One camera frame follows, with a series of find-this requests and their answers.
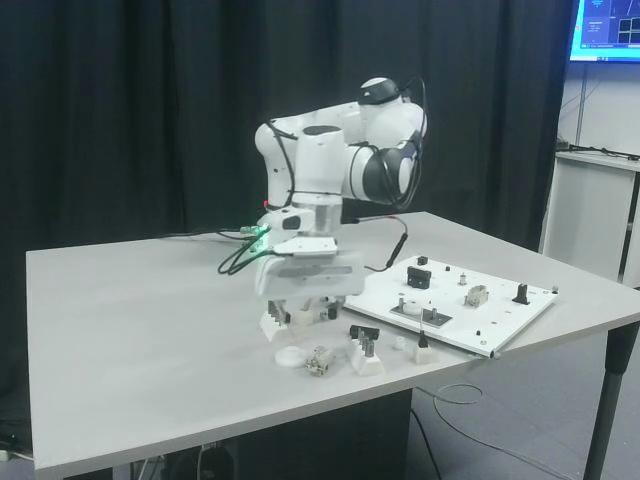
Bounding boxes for white task board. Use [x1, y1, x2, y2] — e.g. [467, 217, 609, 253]
[341, 253, 559, 360]

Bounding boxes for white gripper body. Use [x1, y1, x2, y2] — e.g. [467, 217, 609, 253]
[254, 252, 366, 300]

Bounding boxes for black looped camera cable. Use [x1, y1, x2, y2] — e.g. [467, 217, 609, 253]
[215, 230, 274, 277]

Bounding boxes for black table leg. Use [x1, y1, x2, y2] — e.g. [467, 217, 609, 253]
[583, 323, 631, 480]

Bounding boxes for black base cables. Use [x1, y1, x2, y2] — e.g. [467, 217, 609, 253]
[168, 225, 264, 244]

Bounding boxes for white round peg holder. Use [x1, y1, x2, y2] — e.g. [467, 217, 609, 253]
[345, 344, 386, 377]

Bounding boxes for black curtain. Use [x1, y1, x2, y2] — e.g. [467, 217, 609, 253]
[0, 0, 569, 444]

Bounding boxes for white large gear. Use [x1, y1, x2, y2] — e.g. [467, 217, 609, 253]
[274, 345, 306, 369]

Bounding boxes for blue screen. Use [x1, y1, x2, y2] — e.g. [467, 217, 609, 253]
[568, 0, 640, 65]

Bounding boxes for grey floor cable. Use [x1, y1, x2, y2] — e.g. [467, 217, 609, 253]
[411, 381, 597, 480]

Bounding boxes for white square peg holder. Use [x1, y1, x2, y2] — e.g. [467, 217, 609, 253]
[258, 312, 293, 344]

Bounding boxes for metal rectangular connector plug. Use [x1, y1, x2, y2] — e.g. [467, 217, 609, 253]
[299, 347, 336, 376]

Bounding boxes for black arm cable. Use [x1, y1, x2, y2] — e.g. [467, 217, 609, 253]
[266, 74, 430, 212]

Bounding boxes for white cabinet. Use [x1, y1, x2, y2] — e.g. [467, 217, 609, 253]
[538, 148, 640, 290]

